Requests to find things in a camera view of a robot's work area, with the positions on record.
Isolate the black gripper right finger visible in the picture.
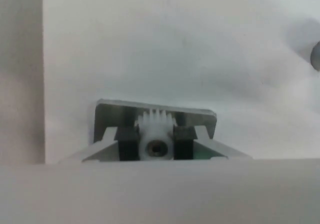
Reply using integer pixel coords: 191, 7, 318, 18
172, 125, 253, 160

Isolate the white small gear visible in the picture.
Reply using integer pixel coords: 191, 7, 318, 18
134, 108, 177, 160

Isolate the metal round peg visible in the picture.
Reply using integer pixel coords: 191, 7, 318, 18
309, 40, 320, 72

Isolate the white task board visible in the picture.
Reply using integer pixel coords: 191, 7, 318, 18
42, 0, 320, 164

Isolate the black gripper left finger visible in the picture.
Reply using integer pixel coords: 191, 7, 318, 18
56, 125, 141, 163

